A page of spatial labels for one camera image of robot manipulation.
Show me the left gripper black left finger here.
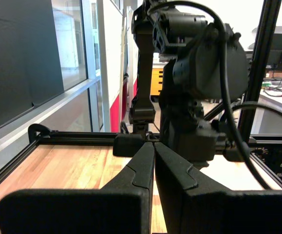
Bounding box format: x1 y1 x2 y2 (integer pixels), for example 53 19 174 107
0 142 155 234

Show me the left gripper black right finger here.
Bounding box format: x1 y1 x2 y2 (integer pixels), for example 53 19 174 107
154 142 282 234

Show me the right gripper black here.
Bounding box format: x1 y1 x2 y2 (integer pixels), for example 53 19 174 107
113 117 250 170

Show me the yellow drawer cabinet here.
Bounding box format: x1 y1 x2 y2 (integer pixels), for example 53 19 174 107
151 68 164 98

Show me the white desk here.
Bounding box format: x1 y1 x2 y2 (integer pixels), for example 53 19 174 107
257 89 282 137

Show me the black aluminium frame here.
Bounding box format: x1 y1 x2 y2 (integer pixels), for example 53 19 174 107
0 0 282 195

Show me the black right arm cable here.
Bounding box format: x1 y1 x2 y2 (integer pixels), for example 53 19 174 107
228 101 282 129

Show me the right gripper black cable loop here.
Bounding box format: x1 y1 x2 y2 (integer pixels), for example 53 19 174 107
148 0 273 191

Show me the grey window frame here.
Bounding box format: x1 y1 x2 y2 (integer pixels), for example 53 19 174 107
0 0 113 182

